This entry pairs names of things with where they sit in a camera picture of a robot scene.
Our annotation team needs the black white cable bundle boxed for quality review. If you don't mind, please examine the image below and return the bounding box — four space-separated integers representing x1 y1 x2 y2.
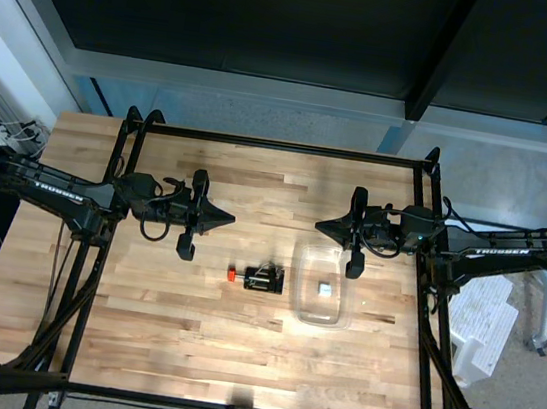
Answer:
0 113 48 148

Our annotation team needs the black vise with red knob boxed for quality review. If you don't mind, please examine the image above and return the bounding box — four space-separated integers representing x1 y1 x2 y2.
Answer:
225 258 288 297

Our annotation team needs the black aluminium table frame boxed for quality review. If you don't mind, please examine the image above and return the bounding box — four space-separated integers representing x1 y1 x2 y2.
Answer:
0 87 547 409

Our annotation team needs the clear plastic tub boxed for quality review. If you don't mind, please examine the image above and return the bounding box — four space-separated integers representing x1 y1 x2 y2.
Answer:
284 239 364 334

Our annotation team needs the grey metal stand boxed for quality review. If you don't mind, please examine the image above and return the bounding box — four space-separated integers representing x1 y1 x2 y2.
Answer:
500 265 547 358

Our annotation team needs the black white braided cable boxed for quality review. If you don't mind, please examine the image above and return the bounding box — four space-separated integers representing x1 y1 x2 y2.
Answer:
248 258 283 288

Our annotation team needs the white foam block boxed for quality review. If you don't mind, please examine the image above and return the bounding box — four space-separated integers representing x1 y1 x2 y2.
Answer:
436 267 526 397

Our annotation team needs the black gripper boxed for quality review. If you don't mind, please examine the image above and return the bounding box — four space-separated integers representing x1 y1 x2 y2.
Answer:
308 180 407 286
160 165 243 267

